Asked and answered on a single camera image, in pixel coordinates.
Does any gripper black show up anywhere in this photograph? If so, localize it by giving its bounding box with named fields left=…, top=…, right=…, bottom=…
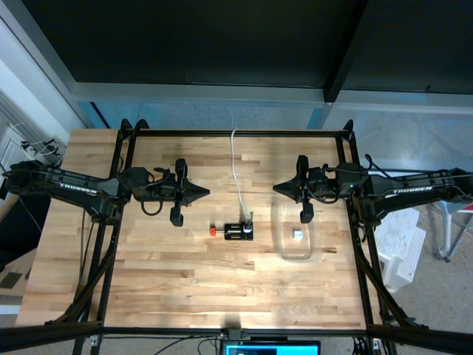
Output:
left=272, top=155, right=348, bottom=224
left=141, top=158, right=211, bottom=228

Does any black clamp with orange knob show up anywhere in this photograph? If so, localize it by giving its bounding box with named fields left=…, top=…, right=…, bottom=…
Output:
left=209, top=220, right=256, bottom=242

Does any clear plastic tub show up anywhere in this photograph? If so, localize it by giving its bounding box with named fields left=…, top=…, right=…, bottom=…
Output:
left=271, top=202, right=321, bottom=264

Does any white plastic step stool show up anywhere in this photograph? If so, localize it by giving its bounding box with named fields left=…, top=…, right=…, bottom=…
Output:
left=375, top=206, right=426, bottom=294

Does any laptop screen with blue edge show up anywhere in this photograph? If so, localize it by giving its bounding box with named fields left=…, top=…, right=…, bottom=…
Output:
left=220, top=339, right=321, bottom=355

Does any grey metal stand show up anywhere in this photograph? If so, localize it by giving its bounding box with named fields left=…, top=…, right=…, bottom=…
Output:
left=424, top=201, right=473, bottom=263

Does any brown cardboard box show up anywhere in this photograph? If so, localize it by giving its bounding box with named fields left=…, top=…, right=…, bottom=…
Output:
left=0, top=247, right=38, bottom=315

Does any white cabinet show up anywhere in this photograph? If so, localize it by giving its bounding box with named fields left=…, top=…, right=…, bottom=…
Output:
left=0, top=124, right=66, bottom=171

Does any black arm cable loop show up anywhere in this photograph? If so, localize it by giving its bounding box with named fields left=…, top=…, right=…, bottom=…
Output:
left=140, top=197, right=164, bottom=217
left=312, top=189, right=340, bottom=204

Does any white receptacle with cord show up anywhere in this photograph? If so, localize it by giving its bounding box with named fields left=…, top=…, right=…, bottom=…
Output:
left=230, top=128, right=255, bottom=234

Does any long black arm cable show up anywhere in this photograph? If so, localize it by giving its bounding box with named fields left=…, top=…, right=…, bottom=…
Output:
left=320, top=163, right=367, bottom=175

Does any black aluminium table frame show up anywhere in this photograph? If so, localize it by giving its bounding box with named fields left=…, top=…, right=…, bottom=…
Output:
left=0, top=118, right=473, bottom=355

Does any black table level camera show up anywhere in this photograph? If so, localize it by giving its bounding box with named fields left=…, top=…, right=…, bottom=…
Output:
left=221, top=322, right=247, bottom=340

